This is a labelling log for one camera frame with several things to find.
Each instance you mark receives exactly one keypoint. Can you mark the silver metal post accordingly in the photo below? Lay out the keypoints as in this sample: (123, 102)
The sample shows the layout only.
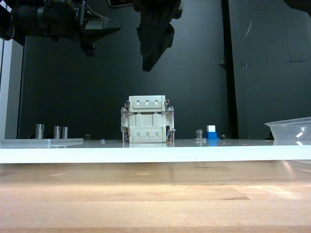
(40, 132)
(57, 133)
(65, 133)

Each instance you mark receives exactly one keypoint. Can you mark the aluminium plate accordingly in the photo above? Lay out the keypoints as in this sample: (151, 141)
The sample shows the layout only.
(36, 142)

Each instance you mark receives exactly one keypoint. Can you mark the blue block with white cube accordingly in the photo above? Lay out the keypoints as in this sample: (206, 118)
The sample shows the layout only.
(211, 134)

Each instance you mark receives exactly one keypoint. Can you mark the white board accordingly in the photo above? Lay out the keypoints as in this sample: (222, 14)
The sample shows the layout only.
(155, 155)

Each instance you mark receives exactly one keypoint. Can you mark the beige HAN10-E connector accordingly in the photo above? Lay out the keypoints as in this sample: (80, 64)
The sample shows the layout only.
(147, 103)

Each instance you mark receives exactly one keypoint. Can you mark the beige connector base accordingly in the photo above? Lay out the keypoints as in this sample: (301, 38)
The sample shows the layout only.
(147, 134)

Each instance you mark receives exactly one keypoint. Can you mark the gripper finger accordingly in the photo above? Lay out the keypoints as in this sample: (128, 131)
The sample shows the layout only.
(172, 36)
(153, 43)
(102, 25)

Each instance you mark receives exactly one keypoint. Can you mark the clear plastic tub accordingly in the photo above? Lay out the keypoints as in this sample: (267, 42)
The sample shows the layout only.
(286, 131)

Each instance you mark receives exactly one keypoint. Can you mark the silver bolt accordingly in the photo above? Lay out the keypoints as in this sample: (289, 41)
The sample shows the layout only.
(199, 134)

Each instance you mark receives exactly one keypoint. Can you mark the black metal frame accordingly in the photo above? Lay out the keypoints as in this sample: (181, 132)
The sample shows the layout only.
(229, 72)

